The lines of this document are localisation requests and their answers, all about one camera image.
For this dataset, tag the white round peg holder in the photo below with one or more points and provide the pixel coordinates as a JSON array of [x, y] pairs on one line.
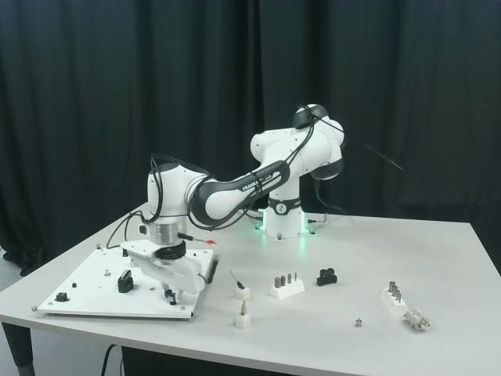
[[287, 290]]

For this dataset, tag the metal USB plug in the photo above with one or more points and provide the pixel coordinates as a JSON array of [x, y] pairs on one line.
[[242, 308]]

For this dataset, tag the white USB plug holder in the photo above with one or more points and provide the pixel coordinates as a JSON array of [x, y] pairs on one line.
[[241, 320]]

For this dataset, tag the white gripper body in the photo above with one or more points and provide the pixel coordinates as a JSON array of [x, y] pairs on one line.
[[184, 274]]

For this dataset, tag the white task board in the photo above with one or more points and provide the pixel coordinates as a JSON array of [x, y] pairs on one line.
[[90, 297]]

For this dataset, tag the dark Ethernet plug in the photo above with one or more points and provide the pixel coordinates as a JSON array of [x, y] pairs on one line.
[[241, 287]]

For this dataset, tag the black curtain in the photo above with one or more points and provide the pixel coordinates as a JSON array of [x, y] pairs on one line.
[[117, 78]]

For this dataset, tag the grey waterproof plug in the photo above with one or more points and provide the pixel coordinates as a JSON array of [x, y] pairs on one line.
[[417, 319]]

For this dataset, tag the white square peg holder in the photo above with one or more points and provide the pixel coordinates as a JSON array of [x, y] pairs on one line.
[[391, 305]]

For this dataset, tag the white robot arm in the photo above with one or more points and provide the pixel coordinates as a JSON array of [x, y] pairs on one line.
[[282, 156]]

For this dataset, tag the black cabinet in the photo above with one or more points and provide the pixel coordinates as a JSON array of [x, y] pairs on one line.
[[235, 364]]

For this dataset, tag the black D-SUB plug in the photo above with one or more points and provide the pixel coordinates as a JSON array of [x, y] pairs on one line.
[[326, 277]]

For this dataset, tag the large metal round peg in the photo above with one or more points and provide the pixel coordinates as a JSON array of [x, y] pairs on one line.
[[276, 281]]

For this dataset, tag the white Ethernet plug holder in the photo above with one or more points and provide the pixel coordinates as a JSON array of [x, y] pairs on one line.
[[243, 294]]

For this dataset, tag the metal BNC plug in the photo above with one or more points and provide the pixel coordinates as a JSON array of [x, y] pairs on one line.
[[357, 322]]

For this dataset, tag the black table leg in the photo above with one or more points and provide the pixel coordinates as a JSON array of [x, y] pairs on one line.
[[17, 348]]

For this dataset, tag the flat white mounting plate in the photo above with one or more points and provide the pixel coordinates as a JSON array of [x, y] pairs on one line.
[[137, 248]]

